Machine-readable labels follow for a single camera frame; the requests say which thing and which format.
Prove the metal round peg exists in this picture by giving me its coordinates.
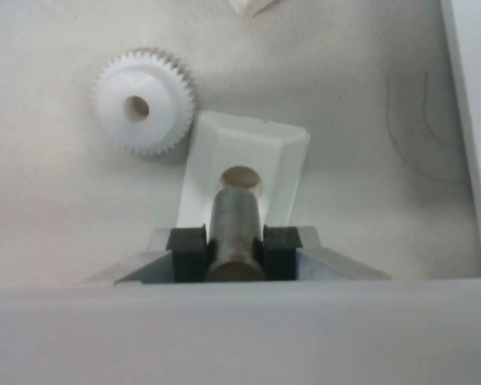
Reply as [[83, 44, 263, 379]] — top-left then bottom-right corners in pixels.
[[204, 188, 268, 284]]

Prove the white medium gear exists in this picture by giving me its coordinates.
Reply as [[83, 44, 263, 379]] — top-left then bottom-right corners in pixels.
[[89, 47, 198, 164]]

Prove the white peg holder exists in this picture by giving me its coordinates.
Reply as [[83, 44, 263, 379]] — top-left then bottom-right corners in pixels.
[[176, 111, 311, 230]]

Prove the white task board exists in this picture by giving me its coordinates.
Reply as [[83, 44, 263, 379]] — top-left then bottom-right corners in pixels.
[[440, 0, 481, 278]]

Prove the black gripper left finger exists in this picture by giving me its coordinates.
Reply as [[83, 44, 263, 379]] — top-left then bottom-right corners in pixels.
[[79, 225, 208, 286]]

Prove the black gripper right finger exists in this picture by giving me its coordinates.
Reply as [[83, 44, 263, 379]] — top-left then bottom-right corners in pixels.
[[261, 225, 392, 284]]

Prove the pale beige block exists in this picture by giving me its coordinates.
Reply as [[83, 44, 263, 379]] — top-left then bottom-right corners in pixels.
[[231, 0, 281, 18]]

